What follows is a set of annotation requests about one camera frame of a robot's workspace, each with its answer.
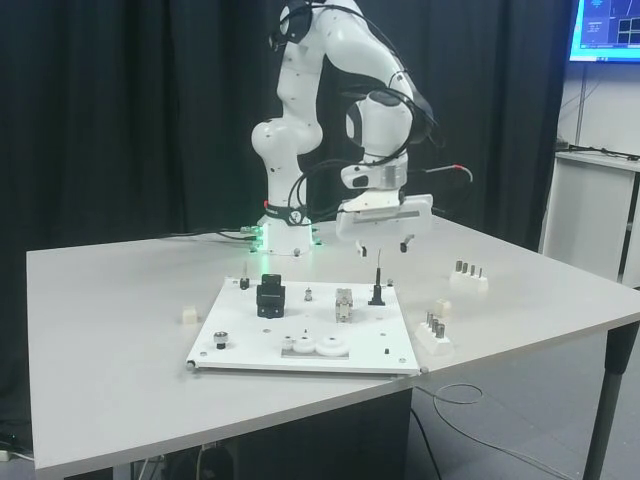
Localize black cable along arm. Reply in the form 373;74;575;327
344;0;444;166

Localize thin grey floor cable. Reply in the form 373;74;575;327
410;382;606;480

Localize blue screen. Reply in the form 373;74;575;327
568;0;640;64

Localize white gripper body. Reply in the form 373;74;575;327
334;193;434;245

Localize black curtain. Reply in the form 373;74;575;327
0;0;570;281

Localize white task board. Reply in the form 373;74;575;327
184;277;430;377

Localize black looped cable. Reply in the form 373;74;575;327
294;167;351;224

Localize white large gear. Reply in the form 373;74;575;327
315;336;343;359

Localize black cables at arm foot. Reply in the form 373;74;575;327
214;227;264;246

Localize white square peg holder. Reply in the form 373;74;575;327
448;269;489;297

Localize white cabinet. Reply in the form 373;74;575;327
539;149;640;289

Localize white round peg holder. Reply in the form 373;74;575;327
414;322;457;357

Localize dark grey table leg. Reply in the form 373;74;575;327
582;324;630;480

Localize black D-SUB plug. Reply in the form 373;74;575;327
255;273;288;320

